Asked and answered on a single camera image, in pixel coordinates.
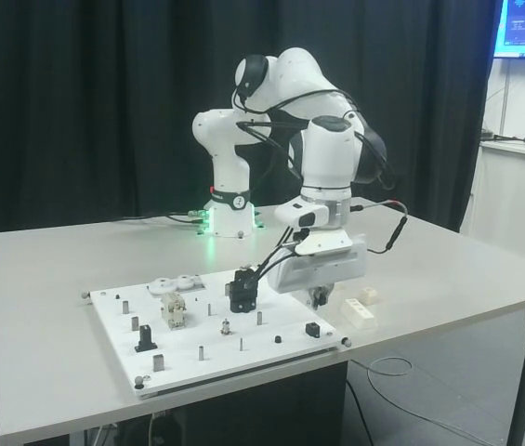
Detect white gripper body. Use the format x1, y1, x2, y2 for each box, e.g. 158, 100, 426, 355
266, 233, 369, 295

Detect white holder with square holes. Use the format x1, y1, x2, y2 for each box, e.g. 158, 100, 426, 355
340, 297, 380, 331

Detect small white holder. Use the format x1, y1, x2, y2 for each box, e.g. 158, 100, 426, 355
357, 286, 383, 306

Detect black D-SUB plug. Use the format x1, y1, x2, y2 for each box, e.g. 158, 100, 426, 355
224, 263, 259, 314

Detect white task board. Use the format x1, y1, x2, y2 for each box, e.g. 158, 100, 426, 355
80, 272, 352, 400

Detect beige terminal block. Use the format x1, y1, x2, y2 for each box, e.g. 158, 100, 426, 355
159, 291, 188, 331

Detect white large gear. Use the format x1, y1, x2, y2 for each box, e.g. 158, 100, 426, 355
151, 277, 178, 297

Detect black USB plug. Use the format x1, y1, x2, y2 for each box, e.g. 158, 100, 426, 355
133, 325, 156, 353

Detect white cabinet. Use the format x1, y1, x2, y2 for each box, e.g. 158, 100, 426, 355
467, 137, 525, 269

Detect black curtains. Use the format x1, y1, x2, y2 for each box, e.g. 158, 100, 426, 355
0, 0, 505, 410

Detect black camera cable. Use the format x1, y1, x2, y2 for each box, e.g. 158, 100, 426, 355
248, 226, 302, 281

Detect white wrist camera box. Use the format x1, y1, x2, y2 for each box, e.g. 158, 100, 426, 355
274, 200, 331, 231

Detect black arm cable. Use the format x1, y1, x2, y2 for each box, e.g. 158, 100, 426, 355
230, 82, 396, 190

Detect grey floor cable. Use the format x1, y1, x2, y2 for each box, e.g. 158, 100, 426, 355
348, 356, 525, 446

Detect black cables at robot foot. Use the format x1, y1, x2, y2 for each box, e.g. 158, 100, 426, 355
121, 210, 209, 228

